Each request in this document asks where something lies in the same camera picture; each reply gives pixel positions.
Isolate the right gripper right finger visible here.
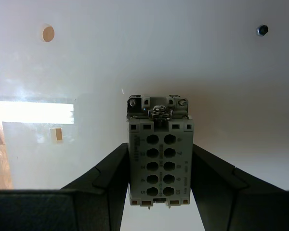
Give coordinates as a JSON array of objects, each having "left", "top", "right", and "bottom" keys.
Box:
[{"left": 192, "top": 143, "right": 289, "bottom": 231}]

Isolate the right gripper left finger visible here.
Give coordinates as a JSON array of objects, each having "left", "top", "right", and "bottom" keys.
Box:
[{"left": 0, "top": 143, "right": 131, "bottom": 231}]

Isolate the grey HAN10E connector insert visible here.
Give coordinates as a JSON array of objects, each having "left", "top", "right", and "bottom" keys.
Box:
[{"left": 125, "top": 93, "right": 195, "bottom": 209}]

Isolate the black hex screw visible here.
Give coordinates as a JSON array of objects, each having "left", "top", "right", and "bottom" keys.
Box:
[{"left": 255, "top": 24, "right": 269, "bottom": 38}]

